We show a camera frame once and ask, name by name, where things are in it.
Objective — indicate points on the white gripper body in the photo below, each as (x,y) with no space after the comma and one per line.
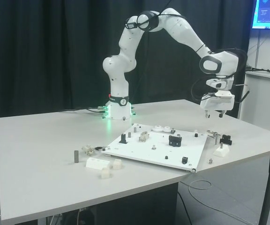
(217,103)

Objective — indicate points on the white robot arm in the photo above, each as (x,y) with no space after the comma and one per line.
(128,58)

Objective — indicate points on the thin metal round peg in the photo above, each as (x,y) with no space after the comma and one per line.
(216,139)

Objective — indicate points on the small metal round peg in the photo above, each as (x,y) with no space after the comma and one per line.
(221,145)

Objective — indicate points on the white long peg holder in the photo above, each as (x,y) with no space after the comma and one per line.
(221,152)
(95,163)

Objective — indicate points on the large metal round peg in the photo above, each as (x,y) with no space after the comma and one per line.
(76,156)

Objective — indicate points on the flat white mounting plate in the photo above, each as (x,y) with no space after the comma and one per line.
(225,93)

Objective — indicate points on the black D-SUB plug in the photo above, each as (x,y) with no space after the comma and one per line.
(226,139)

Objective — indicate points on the white medium gear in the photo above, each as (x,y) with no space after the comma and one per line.
(167,129)

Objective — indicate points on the white cabinet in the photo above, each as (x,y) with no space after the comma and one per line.
(261,98)

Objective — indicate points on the small clear Ethernet plug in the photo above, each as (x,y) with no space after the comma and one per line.
(210,161)

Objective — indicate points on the white large gear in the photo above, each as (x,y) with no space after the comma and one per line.
(157,128)

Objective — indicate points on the white task board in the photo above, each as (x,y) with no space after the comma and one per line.
(137,150)

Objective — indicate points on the black table leg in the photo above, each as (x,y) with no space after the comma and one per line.
(269,187)

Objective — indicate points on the white small plug holder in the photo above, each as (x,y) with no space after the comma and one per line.
(104,174)
(117,164)

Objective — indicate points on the blue screen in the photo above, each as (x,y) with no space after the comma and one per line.
(269,14)

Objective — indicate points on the black USB plug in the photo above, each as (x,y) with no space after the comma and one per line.
(99,148)

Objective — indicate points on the black controller cabinet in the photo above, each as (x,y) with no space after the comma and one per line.
(114,204)

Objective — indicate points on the black curtain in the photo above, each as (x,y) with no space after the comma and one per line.
(43,58)

